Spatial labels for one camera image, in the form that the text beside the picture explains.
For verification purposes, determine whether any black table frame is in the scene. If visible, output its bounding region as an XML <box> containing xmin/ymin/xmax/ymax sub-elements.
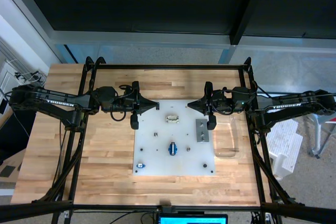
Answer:
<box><xmin>0</xmin><ymin>56</ymin><xmax>336</xmax><ymax>224</ymax></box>

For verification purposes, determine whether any blue laptop screen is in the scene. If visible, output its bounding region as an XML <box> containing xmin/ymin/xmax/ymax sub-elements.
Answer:
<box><xmin>156</xmin><ymin>214</ymin><xmax>228</xmax><ymax>224</ymax></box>

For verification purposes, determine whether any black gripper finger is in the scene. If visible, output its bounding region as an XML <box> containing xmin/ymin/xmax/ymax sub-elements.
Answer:
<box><xmin>187</xmin><ymin>95</ymin><xmax>205</xmax><ymax>106</ymax></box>
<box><xmin>139</xmin><ymin>94</ymin><xmax>160</xmax><ymax>106</ymax></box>
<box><xmin>187</xmin><ymin>105</ymin><xmax>206</xmax><ymax>116</ymax></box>
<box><xmin>139</xmin><ymin>105</ymin><xmax>160</xmax><ymax>116</ymax></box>

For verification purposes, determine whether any tangled cable bundle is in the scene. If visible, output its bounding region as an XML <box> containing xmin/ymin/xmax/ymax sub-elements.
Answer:
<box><xmin>10</xmin><ymin>60</ymin><xmax>46</xmax><ymax>84</ymax></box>

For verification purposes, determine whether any white task board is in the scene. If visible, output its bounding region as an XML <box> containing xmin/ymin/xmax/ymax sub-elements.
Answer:
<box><xmin>132</xmin><ymin>99</ymin><xmax>217</xmax><ymax>177</ymax></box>

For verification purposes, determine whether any black table-level camera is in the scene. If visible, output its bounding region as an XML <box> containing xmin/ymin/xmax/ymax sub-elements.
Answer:
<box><xmin>159</xmin><ymin>199</ymin><xmax>176</xmax><ymax>214</ymax></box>

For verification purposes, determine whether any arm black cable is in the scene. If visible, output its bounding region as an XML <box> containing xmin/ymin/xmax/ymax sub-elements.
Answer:
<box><xmin>109</xmin><ymin>84</ymin><xmax>132</xmax><ymax>122</ymax></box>

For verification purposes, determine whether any blue round mount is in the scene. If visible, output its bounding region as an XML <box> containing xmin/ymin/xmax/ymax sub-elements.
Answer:
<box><xmin>165</xmin><ymin>142</ymin><xmax>180</xmax><ymax>156</ymax></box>

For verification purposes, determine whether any metal stand with red panel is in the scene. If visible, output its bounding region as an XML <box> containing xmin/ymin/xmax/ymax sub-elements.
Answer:
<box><xmin>306</xmin><ymin>113</ymin><xmax>336</xmax><ymax>159</ymax></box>

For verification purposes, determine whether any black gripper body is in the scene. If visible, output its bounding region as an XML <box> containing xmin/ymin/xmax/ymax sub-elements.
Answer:
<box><xmin>115</xmin><ymin>81</ymin><xmax>140</xmax><ymax>130</ymax></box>
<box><xmin>204</xmin><ymin>81</ymin><xmax>234</xmax><ymax>130</ymax></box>

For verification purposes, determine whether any beige multi-pin connector housing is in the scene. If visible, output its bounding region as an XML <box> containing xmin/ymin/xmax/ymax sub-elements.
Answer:
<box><xmin>165</xmin><ymin>114</ymin><xmax>182</xmax><ymax>124</ymax></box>

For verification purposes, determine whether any clear plastic tub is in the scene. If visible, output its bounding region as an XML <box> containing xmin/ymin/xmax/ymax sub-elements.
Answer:
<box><xmin>212</xmin><ymin>115</ymin><xmax>241</xmax><ymax>159</ymax></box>

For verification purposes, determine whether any cardboard box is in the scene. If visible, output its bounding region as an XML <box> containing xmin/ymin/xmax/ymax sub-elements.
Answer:
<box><xmin>0</xmin><ymin>149</ymin><xmax>27</xmax><ymax>184</ymax></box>

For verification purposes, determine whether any grey aluminium block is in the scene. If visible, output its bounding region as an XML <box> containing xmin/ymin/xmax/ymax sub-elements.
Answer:
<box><xmin>195</xmin><ymin>119</ymin><xmax>210</xmax><ymax>143</ymax></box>

